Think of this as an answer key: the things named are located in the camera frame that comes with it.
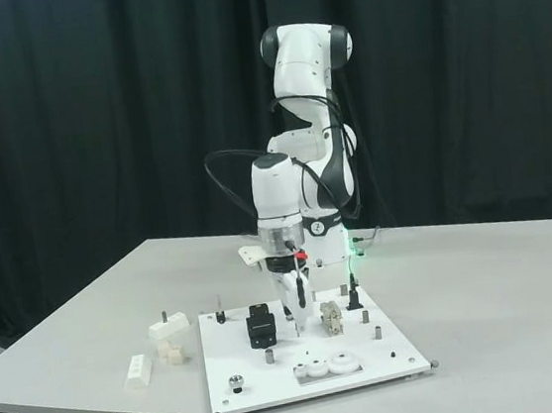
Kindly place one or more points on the black D-SUB plug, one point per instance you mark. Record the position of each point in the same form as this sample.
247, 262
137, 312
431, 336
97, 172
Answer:
260, 328

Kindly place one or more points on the white medium gear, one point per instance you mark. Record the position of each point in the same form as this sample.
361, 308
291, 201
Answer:
318, 367

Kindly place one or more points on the white camera mounting plate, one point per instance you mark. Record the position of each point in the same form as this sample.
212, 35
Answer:
250, 255

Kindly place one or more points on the small white cube holder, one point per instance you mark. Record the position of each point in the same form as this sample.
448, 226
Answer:
177, 356

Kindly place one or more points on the white peg holder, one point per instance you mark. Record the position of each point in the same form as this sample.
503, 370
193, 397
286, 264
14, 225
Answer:
170, 327

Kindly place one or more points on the white task board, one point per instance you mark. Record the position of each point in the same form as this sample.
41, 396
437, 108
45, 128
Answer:
255, 375

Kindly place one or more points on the metal bolt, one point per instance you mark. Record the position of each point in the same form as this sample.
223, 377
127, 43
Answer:
220, 316

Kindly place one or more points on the metal round peg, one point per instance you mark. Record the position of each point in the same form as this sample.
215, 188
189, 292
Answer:
269, 357

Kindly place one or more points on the white large gear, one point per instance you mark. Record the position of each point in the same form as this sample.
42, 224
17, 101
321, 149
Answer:
343, 362

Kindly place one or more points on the white small gear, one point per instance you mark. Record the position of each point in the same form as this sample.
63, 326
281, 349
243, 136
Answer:
302, 368

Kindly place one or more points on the white three-hole holder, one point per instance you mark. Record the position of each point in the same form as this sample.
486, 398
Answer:
138, 373

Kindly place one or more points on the thin black rod red tag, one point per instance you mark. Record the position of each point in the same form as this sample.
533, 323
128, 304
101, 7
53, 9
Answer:
299, 288

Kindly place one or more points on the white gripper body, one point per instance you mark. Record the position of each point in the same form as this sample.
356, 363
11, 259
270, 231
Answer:
285, 290

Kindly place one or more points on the small metal peg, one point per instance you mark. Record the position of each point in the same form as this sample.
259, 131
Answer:
363, 316
378, 333
341, 290

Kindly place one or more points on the metal square peg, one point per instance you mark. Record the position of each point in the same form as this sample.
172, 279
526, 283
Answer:
164, 317

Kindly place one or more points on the black waterproof plug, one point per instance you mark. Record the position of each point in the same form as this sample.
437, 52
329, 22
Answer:
354, 299

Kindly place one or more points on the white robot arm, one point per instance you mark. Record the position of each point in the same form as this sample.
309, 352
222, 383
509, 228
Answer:
274, 187

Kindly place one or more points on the black curtain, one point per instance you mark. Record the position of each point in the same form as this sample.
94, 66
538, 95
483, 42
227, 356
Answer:
96, 112

